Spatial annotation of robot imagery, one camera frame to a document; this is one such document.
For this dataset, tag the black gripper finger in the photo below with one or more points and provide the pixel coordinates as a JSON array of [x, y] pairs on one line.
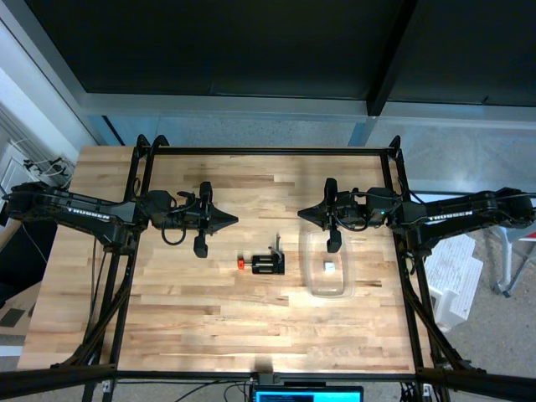
[[316, 210], [316, 219], [220, 214], [220, 223]]

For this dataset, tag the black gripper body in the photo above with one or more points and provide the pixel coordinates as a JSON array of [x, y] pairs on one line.
[[201, 218], [333, 215]]

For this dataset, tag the small white block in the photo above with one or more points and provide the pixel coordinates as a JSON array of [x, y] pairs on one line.
[[329, 266]]

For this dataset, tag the clear plastic tub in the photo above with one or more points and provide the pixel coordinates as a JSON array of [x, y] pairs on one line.
[[331, 285]]

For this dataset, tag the laptop screen with blue edge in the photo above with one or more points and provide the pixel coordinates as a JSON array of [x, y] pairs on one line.
[[305, 395]]

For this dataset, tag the black aluminium table frame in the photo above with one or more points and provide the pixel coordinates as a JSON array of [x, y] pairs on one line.
[[268, 151]]

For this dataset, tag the black arched frame bracket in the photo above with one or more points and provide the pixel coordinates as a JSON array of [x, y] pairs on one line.
[[141, 144], [395, 142], [161, 140]]

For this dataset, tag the small black camera box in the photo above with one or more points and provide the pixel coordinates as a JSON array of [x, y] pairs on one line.
[[264, 377]]

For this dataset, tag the silver metal leg frame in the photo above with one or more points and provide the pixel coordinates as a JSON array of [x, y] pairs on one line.
[[504, 259]]

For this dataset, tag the black vise with red knob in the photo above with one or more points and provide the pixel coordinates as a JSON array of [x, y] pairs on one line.
[[268, 264]]

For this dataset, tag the white foam packaging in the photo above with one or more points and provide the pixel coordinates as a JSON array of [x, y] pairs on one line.
[[454, 285]]

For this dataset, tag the brown cardboard box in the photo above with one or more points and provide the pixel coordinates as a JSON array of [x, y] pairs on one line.
[[21, 305]]

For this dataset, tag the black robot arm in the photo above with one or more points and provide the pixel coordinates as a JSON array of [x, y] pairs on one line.
[[448, 218], [84, 211]]

